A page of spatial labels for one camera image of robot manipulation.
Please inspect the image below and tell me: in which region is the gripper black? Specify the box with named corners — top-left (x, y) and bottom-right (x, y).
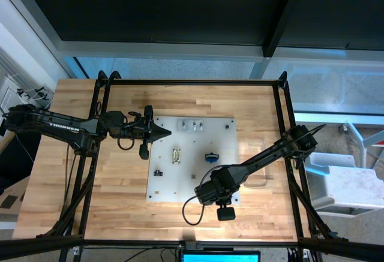
top-left (194, 180), bottom-right (239, 222)
top-left (121, 105), bottom-right (172, 161)

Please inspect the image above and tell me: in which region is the grey rectangular connector housing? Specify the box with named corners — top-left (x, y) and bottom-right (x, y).
top-left (171, 147), bottom-right (184, 165)

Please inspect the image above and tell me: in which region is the white board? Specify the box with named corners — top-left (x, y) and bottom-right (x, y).
top-left (145, 115), bottom-right (242, 203)

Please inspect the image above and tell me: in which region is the laptop screen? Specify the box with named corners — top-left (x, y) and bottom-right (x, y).
top-left (179, 250), bottom-right (262, 262)

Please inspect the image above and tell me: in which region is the white plastic step stool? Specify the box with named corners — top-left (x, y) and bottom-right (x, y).
top-left (305, 152), bottom-right (384, 218)

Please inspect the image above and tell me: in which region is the brown cardboard box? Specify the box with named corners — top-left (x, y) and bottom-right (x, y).
top-left (0, 174), bottom-right (31, 215)

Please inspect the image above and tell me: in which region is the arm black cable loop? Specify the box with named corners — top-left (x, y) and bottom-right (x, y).
top-left (116, 135), bottom-right (135, 151)
top-left (182, 195), bottom-right (206, 226)

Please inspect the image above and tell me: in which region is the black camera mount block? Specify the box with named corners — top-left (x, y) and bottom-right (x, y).
top-left (183, 240), bottom-right (202, 251)

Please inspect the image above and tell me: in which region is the black aluminium frame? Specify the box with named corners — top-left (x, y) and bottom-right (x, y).
top-left (0, 70), bottom-right (384, 262)

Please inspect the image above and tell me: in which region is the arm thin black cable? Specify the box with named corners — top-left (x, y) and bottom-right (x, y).
top-left (307, 123), bottom-right (328, 134)

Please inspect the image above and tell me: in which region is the black and white cable bundle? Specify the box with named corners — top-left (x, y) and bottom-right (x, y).
top-left (16, 86), bottom-right (50, 103)

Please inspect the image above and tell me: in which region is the white metal chair frame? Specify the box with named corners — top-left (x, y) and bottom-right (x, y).
top-left (338, 121), bottom-right (384, 170)

